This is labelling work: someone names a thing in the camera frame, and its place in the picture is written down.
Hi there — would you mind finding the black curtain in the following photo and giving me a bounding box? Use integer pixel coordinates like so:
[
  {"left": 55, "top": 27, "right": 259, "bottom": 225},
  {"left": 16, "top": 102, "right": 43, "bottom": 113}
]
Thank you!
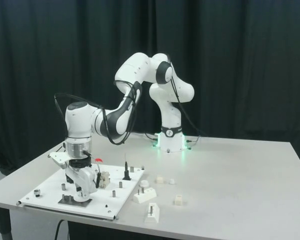
[{"left": 0, "top": 0, "right": 300, "bottom": 167}]

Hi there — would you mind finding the black cable under table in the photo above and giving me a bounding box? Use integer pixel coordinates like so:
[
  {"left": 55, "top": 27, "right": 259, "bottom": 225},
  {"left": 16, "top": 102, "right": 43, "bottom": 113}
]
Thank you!
[{"left": 55, "top": 219, "right": 68, "bottom": 240}]

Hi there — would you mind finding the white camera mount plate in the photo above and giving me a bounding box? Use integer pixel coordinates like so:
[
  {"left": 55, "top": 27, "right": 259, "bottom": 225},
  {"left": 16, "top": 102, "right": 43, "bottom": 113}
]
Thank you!
[{"left": 48, "top": 151, "right": 70, "bottom": 171}]

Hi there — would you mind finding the beige connector block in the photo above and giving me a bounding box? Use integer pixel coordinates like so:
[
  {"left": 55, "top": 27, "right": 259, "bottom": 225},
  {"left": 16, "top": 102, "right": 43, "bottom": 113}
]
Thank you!
[{"left": 99, "top": 171, "right": 111, "bottom": 189}]

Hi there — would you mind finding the white task board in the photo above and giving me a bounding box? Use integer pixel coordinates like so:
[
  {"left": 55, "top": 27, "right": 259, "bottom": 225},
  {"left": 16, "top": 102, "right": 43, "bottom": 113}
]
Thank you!
[{"left": 16, "top": 161, "right": 145, "bottom": 222}]

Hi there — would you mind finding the white large gear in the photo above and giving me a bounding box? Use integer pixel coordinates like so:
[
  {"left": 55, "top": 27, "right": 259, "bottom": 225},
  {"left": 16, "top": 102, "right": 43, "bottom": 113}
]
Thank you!
[{"left": 73, "top": 193, "right": 93, "bottom": 204}]

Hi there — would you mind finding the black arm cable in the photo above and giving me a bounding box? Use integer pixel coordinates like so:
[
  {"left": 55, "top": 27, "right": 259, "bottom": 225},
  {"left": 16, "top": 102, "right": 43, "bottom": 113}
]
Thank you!
[{"left": 53, "top": 53, "right": 202, "bottom": 146}]

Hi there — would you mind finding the dark table leg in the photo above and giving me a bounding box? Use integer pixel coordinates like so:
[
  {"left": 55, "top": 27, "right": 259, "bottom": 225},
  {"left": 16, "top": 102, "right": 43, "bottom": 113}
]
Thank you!
[{"left": 0, "top": 206, "right": 11, "bottom": 240}]

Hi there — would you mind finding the wide white peg holder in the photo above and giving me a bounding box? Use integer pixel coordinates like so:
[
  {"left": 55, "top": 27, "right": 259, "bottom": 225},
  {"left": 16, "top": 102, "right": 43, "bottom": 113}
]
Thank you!
[{"left": 133, "top": 187, "right": 157, "bottom": 204}]

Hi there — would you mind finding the slim black plug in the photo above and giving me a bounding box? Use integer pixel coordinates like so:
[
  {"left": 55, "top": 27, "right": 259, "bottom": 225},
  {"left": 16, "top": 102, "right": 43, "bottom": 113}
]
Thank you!
[{"left": 122, "top": 153, "right": 132, "bottom": 181}]

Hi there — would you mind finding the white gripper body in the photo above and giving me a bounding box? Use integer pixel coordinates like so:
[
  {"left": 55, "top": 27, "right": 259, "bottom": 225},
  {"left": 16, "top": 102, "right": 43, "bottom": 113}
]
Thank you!
[{"left": 65, "top": 166, "right": 99, "bottom": 198}]

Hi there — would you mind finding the narrow white peg holder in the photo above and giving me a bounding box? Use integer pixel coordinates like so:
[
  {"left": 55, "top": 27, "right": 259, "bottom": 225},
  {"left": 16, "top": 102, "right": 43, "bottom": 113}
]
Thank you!
[{"left": 143, "top": 202, "right": 161, "bottom": 224}]

